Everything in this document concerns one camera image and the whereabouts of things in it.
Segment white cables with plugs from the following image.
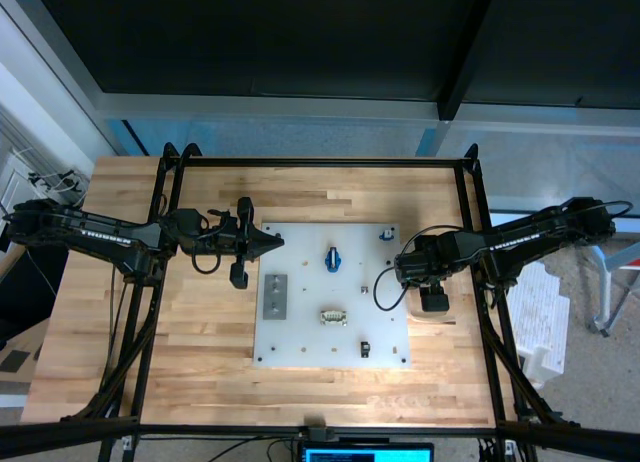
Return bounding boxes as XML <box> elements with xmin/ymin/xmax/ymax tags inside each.
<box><xmin>12</xmin><ymin>149</ymin><xmax>89</xmax><ymax>198</ymax></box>

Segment black window post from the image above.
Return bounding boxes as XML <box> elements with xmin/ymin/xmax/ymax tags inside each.
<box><xmin>437</xmin><ymin>0</ymin><xmax>501</xmax><ymax>122</ymax></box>

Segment blue connector socket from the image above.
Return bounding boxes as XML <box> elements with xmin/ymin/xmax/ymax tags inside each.
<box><xmin>323</xmin><ymin>245</ymin><xmax>344</xmax><ymax>274</ymax></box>

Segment clear plastic tub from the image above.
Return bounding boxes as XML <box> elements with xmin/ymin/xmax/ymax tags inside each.
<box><xmin>407</xmin><ymin>281</ymin><xmax>457</xmax><ymax>327</ymax></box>

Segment white taskboard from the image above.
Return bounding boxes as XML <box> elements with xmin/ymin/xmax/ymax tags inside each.
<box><xmin>253</xmin><ymin>221</ymin><xmax>414</xmax><ymax>369</ymax></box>

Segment cardboard box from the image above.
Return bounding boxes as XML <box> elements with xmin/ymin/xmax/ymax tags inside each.
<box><xmin>0</xmin><ymin>316</ymin><xmax>51</xmax><ymax>383</ymax></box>

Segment grey window frame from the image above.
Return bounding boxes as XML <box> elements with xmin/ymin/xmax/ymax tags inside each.
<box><xmin>0</xmin><ymin>0</ymin><xmax>640</xmax><ymax>158</ymax></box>

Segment black aluminium frame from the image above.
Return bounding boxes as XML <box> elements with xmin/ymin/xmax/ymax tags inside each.
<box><xmin>0</xmin><ymin>141</ymin><xmax>640</xmax><ymax>462</ymax></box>

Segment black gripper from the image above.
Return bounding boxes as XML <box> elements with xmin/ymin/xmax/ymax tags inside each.
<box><xmin>407</xmin><ymin>271</ymin><xmax>450</xmax><ymax>314</ymax></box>
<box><xmin>208</xmin><ymin>197</ymin><xmax>285</xmax><ymax>290</ymax></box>

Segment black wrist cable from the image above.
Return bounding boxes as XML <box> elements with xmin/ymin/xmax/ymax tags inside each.
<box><xmin>373</xmin><ymin>225</ymin><xmax>466</xmax><ymax>312</ymax></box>
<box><xmin>191</xmin><ymin>239</ymin><xmax>222</xmax><ymax>275</ymax></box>

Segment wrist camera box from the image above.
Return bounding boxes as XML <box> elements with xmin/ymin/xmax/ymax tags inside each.
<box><xmin>394</xmin><ymin>250</ymin><xmax>427</xmax><ymax>285</ymax></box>

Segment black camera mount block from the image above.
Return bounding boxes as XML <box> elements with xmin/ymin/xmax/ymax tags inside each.
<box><xmin>305</xmin><ymin>415</ymin><xmax>335</xmax><ymax>441</ymax></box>

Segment white foam packaging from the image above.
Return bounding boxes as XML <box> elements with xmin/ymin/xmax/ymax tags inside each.
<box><xmin>502</xmin><ymin>259</ymin><xmax>572</xmax><ymax>389</ymax></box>

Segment laptop screen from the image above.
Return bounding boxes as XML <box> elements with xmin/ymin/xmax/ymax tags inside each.
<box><xmin>298</xmin><ymin>441</ymin><xmax>435</xmax><ymax>462</ymax></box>

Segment grey metal stand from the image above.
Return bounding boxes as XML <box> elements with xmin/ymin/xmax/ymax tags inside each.
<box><xmin>584</xmin><ymin>231</ymin><xmax>640</xmax><ymax>339</ymax></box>

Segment black right elbow cable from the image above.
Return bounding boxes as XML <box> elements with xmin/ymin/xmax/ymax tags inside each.
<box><xmin>577</xmin><ymin>199</ymin><xmax>634</xmax><ymax>219</ymax></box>

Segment grey metal plate with pegs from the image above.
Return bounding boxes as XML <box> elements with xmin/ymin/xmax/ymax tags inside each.
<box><xmin>262</xmin><ymin>272</ymin><xmax>290</xmax><ymax>322</ymax></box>

